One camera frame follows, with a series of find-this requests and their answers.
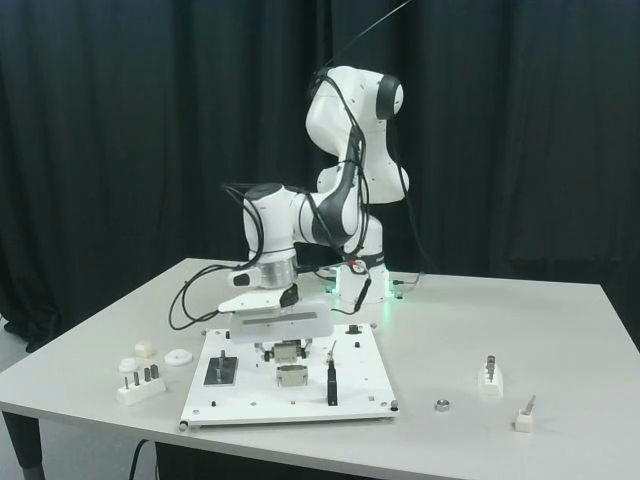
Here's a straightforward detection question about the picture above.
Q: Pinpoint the black power cable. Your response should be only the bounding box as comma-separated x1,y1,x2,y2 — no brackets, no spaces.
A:
130,438,152,480

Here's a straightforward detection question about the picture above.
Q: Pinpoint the dark table leg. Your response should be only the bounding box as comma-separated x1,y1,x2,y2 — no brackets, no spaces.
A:
0,410,42,480

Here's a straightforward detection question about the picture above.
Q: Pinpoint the black curtain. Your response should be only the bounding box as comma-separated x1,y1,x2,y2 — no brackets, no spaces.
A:
0,0,640,354

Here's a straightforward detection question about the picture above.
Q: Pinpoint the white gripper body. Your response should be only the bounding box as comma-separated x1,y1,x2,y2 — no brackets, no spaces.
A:
229,305,335,347

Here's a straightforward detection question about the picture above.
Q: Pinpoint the white long peg holder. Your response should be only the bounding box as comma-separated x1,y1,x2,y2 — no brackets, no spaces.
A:
115,375,167,405

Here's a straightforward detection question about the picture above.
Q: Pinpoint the black base cable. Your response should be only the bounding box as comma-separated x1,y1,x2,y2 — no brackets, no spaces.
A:
299,263,342,282

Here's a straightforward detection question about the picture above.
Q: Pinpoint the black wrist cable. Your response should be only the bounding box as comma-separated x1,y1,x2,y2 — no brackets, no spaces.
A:
168,183,266,331

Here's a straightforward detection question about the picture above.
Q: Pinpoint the thin black cable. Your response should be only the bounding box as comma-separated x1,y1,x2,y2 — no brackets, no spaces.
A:
319,0,417,71

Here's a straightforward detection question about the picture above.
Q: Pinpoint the thin black rod red tag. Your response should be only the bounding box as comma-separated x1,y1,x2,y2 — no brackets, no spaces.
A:
352,259,372,315

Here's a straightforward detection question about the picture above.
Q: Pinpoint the white rounded peg holder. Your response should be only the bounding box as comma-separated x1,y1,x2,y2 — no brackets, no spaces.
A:
477,367,504,399

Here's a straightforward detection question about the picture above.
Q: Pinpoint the white task board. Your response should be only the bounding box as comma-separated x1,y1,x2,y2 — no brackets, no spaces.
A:
178,322,401,431

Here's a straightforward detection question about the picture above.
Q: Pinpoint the long black arm cable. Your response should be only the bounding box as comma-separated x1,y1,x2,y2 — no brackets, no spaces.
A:
312,64,431,281

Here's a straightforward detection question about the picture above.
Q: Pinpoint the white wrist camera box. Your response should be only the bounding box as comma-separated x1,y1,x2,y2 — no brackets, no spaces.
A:
228,269,262,290

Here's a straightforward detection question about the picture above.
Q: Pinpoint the flat white mounting plate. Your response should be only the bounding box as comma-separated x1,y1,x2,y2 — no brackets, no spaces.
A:
218,292,287,314

